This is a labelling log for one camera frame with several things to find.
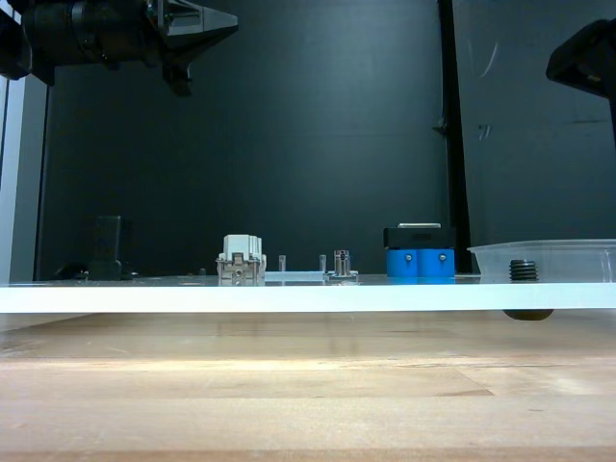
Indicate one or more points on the white plastic board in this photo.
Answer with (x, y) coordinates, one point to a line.
(289, 297)

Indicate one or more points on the blue d-sub mount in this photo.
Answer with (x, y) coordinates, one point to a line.
(399, 264)

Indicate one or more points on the black d-sub connector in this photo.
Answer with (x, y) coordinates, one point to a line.
(399, 238)

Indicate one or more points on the silver bnc connector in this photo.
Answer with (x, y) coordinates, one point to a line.
(341, 262)

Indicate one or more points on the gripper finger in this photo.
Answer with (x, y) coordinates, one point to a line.
(192, 48)
(216, 23)

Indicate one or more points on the black set screw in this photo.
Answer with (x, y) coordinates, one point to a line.
(524, 270)

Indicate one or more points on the grey connector housing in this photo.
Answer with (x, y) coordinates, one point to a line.
(240, 250)

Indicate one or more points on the clear plastic tub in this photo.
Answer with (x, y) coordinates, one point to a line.
(553, 260)

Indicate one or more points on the black rubber board foot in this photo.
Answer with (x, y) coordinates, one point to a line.
(527, 315)

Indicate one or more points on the black upright pillar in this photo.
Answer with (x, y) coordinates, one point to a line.
(454, 192)

